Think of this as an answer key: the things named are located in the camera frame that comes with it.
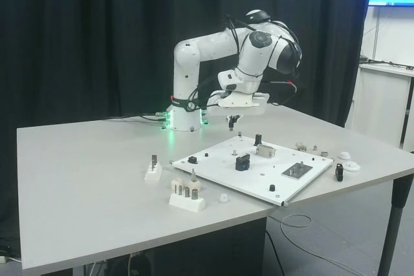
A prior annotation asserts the white cabinet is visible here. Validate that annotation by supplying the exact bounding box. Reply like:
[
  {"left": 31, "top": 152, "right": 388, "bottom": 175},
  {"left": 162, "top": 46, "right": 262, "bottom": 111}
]
[{"left": 344, "top": 59, "right": 414, "bottom": 154}]

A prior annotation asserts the grey floor cable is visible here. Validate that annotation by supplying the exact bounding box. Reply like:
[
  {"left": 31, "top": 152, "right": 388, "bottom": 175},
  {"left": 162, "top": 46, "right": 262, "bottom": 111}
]
[{"left": 279, "top": 213, "right": 337, "bottom": 276}]

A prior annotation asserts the small white stepped holder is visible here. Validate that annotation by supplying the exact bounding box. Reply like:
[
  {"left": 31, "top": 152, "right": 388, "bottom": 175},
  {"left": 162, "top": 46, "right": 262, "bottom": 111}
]
[{"left": 144, "top": 163, "right": 162, "bottom": 180}]

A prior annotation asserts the white large gear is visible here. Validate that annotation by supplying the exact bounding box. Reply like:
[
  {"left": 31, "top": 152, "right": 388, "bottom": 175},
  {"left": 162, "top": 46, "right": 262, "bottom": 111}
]
[{"left": 343, "top": 160, "right": 361, "bottom": 173}]

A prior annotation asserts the black table leg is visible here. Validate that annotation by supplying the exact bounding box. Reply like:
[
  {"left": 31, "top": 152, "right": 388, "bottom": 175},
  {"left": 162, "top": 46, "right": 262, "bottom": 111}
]
[{"left": 378, "top": 178, "right": 409, "bottom": 276}]

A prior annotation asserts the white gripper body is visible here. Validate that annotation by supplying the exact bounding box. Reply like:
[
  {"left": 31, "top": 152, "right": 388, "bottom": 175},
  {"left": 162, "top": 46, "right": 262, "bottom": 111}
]
[{"left": 217, "top": 92, "right": 270, "bottom": 118}]

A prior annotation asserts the wide white peg holder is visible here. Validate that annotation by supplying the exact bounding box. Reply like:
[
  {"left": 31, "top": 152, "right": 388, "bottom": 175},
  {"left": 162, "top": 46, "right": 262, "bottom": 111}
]
[{"left": 168, "top": 191, "right": 208, "bottom": 214}]

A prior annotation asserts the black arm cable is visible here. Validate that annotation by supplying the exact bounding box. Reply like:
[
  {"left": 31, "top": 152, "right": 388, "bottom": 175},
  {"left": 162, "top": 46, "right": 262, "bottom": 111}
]
[{"left": 189, "top": 13, "right": 305, "bottom": 111}]

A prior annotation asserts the black base power cable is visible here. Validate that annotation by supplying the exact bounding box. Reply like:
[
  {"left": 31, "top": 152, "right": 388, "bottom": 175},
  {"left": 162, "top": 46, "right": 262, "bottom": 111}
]
[{"left": 103, "top": 112, "right": 169, "bottom": 123}]

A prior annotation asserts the white task board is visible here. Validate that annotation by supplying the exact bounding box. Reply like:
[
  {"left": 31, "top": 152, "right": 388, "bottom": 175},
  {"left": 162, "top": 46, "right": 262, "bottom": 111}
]
[{"left": 169, "top": 132, "right": 336, "bottom": 208}]

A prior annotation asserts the black curtain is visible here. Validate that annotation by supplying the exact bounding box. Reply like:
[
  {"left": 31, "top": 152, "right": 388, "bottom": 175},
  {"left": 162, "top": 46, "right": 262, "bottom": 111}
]
[{"left": 0, "top": 0, "right": 369, "bottom": 257}]

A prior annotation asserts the black adapter with cable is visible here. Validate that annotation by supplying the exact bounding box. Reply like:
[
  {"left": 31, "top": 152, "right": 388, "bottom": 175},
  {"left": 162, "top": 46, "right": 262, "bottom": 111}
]
[{"left": 359, "top": 57, "right": 414, "bottom": 72}]

